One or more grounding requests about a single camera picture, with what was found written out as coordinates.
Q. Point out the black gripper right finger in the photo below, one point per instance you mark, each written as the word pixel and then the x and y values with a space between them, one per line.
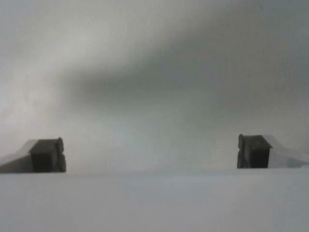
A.
pixel 256 152

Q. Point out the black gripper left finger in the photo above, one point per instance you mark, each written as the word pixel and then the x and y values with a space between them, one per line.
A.
pixel 43 154

